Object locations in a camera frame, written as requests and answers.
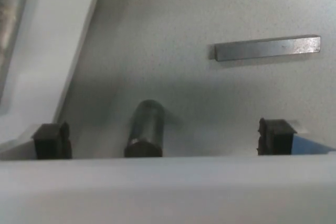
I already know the white task board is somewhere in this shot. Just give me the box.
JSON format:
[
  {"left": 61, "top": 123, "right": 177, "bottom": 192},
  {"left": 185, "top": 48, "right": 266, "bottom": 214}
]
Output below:
[{"left": 0, "top": 0, "right": 107, "bottom": 146}]

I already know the metal square peg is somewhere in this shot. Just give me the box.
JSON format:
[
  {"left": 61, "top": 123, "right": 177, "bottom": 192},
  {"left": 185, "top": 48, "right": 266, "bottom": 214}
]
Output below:
[{"left": 214, "top": 34, "right": 321, "bottom": 63}]

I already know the metal round peg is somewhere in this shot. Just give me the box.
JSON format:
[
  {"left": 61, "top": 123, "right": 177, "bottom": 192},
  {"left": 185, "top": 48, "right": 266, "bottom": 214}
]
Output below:
[{"left": 123, "top": 99, "right": 166, "bottom": 158}]

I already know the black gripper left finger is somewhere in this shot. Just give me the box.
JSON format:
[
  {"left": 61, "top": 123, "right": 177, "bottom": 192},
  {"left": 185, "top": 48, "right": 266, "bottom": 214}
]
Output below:
[{"left": 0, "top": 121, "right": 73, "bottom": 161}]

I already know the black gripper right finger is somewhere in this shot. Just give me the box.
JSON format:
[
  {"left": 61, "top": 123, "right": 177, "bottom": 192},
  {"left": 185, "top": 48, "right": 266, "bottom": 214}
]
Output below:
[{"left": 257, "top": 118, "right": 336, "bottom": 157}]

